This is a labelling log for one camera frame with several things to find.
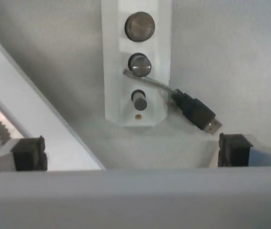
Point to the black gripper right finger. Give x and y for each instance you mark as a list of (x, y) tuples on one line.
[(233, 152)]

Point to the white task board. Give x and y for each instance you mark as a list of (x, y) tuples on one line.
[(30, 107)]

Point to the metal large round peg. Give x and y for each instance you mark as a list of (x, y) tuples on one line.
[(139, 26)]

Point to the metal medium round peg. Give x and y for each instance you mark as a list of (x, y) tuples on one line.
[(140, 65)]

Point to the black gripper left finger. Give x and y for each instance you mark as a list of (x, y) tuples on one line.
[(29, 155)]

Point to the metal small round peg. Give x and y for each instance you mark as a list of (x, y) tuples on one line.
[(139, 103)]

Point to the white three-hole peg holder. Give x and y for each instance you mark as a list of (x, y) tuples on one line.
[(111, 71)]

